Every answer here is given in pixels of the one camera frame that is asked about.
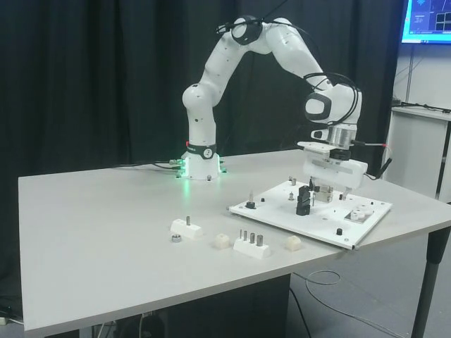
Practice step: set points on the black under-table cabinet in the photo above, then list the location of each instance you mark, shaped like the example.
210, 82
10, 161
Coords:
194, 310

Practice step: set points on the white task board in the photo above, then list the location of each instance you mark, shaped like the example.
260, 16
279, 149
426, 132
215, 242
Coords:
282, 214

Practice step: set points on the black D-SUB plug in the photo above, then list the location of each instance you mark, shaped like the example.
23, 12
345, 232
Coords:
303, 200

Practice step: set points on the small white camera box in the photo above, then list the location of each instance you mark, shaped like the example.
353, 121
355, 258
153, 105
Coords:
319, 134

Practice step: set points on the white cabinet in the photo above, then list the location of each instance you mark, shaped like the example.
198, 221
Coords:
419, 158

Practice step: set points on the metal nut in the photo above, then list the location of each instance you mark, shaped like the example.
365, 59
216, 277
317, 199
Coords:
175, 237

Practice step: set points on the white large gear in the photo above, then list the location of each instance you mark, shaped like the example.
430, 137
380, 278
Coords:
367, 210

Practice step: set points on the white peg holder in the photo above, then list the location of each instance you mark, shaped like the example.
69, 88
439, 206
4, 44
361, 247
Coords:
186, 230
252, 250

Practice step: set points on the dark grey table leg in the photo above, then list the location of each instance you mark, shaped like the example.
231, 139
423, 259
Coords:
428, 281

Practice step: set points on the thin metal square peg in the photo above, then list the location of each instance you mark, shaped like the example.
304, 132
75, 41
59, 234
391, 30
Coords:
313, 200

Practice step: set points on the medium metal round peg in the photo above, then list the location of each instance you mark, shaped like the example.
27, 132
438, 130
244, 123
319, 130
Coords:
252, 237

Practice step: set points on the small white plug holder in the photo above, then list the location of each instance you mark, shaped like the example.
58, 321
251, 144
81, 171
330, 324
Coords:
222, 241
294, 243

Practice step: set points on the blue screen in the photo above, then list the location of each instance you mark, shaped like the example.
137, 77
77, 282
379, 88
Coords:
428, 21

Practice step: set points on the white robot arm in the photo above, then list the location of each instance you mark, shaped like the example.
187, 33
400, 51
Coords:
211, 70

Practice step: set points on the thin black hanging rod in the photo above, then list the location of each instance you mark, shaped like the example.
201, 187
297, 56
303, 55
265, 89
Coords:
384, 168

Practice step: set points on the black curtain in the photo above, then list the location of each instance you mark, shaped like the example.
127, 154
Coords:
70, 70

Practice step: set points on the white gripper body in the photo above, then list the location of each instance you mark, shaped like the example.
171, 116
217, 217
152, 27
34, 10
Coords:
334, 172

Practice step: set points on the thick metal round peg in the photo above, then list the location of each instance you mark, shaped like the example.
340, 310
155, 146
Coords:
260, 240

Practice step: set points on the flat white mounting plate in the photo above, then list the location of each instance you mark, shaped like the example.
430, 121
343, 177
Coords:
315, 147

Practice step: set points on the white power strip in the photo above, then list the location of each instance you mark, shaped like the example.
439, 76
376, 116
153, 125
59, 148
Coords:
3, 320

